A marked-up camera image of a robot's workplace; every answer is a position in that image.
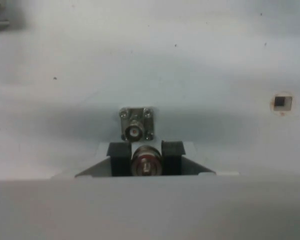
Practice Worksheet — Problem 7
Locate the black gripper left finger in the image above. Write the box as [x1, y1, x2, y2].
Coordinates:
[74, 141, 133, 178]

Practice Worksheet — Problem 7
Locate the white task board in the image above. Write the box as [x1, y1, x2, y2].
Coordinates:
[0, 0, 300, 181]

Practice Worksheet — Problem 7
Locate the metal BNC plug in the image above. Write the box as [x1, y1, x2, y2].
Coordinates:
[131, 144, 164, 177]

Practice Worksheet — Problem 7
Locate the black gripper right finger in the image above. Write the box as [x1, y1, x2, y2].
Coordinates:
[161, 140, 217, 177]

